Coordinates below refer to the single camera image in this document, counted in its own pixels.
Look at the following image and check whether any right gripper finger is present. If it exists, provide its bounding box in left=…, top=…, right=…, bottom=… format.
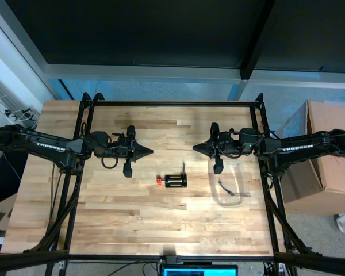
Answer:
left=192, top=148, right=212, bottom=160
left=192, top=137, right=212, bottom=150

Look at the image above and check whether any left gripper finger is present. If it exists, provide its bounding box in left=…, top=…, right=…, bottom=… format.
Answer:
left=135, top=140, right=155, bottom=152
left=135, top=150, right=155, bottom=163

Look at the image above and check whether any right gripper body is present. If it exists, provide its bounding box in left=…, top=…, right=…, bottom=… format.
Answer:
left=210, top=122, right=224, bottom=175

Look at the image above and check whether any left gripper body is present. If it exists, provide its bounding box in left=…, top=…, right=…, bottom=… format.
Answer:
left=122, top=125, right=137, bottom=178

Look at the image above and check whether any black frame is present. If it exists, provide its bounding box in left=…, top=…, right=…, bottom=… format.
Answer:
left=0, top=91, right=345, bottom=276

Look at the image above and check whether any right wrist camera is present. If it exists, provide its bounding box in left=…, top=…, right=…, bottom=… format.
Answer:
left=220, top=134, right=240, bottom=158

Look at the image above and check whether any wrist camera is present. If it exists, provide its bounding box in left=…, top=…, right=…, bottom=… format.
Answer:
left=220, top=134, right=240, bottom=158
left=112, top=132, right=128, bottom=151

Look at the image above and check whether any clear plastic container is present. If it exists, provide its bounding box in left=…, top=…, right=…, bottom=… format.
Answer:
left=209, top=160, right=246, bottom=208

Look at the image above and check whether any black clamp with red knob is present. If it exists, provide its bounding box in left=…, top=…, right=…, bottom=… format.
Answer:
left=156, top=173, right=188, bottom=189

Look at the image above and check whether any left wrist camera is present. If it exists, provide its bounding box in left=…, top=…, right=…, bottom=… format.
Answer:
left=112, top=132, right=128, bottom=151

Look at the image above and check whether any cardboard box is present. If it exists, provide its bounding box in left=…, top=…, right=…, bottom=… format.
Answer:
left=275, top=99, right=345, bottom=217

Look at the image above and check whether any blue screen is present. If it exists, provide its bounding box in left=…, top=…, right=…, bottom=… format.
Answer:
left=160, top=264, right=239, bottom=276

